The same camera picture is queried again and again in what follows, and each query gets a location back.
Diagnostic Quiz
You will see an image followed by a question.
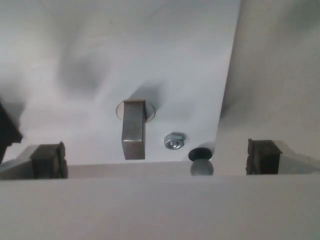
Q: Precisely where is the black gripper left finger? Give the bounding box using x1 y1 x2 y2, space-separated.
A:
0 141 69 181

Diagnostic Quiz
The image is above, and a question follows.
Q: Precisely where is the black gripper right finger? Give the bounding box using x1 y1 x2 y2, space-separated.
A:
245 137 320 176

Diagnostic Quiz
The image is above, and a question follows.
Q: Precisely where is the white task board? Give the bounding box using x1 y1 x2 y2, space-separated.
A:
0 0 242 166

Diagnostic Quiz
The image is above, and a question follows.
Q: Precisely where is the metal square peg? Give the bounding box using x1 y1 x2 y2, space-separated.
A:
121 98 147 161

